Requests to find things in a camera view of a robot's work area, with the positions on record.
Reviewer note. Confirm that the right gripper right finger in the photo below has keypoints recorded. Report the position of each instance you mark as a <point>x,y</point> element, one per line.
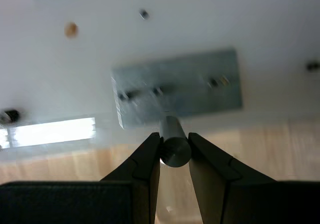
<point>262,204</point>

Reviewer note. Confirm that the black board screw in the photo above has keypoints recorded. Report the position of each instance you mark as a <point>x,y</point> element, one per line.
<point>312,65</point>

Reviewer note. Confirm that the grey metal cylinder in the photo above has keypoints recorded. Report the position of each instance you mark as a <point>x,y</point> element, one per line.
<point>175,153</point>

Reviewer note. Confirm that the black plate screw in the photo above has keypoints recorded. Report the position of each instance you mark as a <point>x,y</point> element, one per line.
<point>157,91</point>
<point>126,95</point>
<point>213,82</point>

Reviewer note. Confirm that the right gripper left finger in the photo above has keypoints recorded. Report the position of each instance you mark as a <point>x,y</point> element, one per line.
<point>75,204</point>

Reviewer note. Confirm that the grey metal plate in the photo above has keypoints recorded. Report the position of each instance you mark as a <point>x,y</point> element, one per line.
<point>187,88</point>

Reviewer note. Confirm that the white board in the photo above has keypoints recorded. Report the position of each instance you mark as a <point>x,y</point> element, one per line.
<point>175,21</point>

